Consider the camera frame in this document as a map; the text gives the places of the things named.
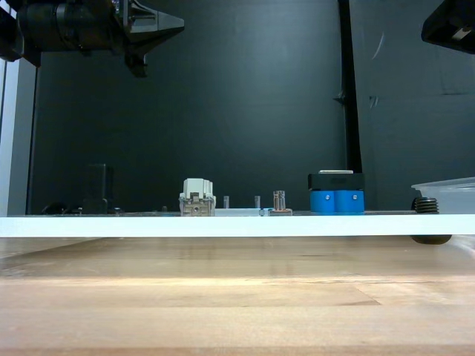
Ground beige connector housing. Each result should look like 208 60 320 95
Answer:
178 177 217 217

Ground white taskboard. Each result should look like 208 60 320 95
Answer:
0 210 475 238

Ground small metal coaxial connector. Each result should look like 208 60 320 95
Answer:
267 189 294 217

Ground large blue black connector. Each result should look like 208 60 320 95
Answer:
307 169 367 216

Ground small black socket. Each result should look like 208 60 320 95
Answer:
83 162 117 215

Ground clear plastic tub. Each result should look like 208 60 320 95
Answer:
410 177 475 215

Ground black ribbed knob screw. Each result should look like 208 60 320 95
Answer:
413 196 441 215

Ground aluminium bar block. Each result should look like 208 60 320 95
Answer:
214 194 263 218

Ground black rubber foot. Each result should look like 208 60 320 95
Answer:
410 235 453 245

